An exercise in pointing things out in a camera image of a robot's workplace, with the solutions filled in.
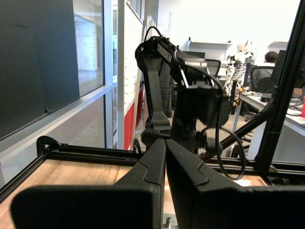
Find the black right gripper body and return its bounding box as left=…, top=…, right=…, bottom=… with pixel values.
left=171, top=88, right=230, bottom=155

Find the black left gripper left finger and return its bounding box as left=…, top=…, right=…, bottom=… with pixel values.
left=10, top=138, right=166, bottom=229

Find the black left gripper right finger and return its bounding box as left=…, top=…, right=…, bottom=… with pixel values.
left=165, top=139, right=305, bottom=229

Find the standing person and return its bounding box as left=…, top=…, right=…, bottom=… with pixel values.
left=227, top=42, right=257, bottom=101

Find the white task board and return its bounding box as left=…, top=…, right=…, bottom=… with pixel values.
left=163, top=186, right=178, bottom=229

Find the grey shelf unit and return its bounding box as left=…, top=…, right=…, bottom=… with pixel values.
left=187, top=39, right=233, bottom=60

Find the white and red partition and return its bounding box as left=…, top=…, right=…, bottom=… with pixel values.
left=123, top=0, right=146, bottom=151

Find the seated person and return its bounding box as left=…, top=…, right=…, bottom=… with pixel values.
left=261, top=51, right=279, bottom=69

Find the white office desk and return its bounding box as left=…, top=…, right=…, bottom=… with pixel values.
left=234, top=92, right=305, bottom=153

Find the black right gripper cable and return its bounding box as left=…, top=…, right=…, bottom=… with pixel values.
left=200, top=69, right=246, bottom=181

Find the black aluminium frame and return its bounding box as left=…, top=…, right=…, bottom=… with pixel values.
left=0, top=0, right=305, bottom=206

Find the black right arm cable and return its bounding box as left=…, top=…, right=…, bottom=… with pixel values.
left=143, top=25, right=167, bottom=41

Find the aluminium wall frame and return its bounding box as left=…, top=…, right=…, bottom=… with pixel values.
left=0, top=0, right=124, bottom=167

